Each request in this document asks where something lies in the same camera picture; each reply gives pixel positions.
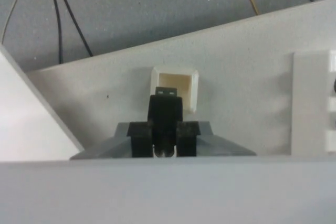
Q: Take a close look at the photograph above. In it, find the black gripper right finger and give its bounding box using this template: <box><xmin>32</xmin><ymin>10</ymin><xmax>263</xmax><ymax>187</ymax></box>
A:
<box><xmin>175</xmin><ymin>121</ymin><xmax>257</xmax><ymax>158</ymax></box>

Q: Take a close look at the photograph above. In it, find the black USB plug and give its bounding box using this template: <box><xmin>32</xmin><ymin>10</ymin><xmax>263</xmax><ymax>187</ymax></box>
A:
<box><xmin>146</xmin><ymin>87</ymin><xmax>184</xmax><ymax>158</ymax></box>

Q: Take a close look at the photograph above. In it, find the thin brown floor cable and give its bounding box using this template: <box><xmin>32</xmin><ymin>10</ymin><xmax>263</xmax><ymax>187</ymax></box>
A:
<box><xmin>1</xmin><ymin>0</ymin><xmax>27</xmax><ymax>45</ymax></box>

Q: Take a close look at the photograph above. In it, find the white peg holder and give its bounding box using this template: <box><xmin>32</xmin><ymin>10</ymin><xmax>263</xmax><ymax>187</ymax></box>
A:
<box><xmin>291</xmin><ymin>50</ymin><xmax>336</xmax><ymax>156</ymax></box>

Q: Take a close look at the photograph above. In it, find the cream square plug holder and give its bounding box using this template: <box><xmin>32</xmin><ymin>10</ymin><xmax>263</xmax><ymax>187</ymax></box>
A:
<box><xmin>151</xmin><ymin>64</ymin><xmax>200</xmax><ymax>114</ymax></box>

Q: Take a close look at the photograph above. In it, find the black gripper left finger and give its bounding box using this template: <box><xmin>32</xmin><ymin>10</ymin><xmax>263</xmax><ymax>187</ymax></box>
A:
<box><xmin>69</xmin><ymin>121</ymin><xmax>153</xmax><ymax>161</ymax></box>

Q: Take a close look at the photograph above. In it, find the white task board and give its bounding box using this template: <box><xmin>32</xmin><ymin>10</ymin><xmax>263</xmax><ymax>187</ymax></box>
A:
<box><xmin>0</xmin><ymin>44</ymin><xmax>86</xmax><ymax>162</ymax></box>

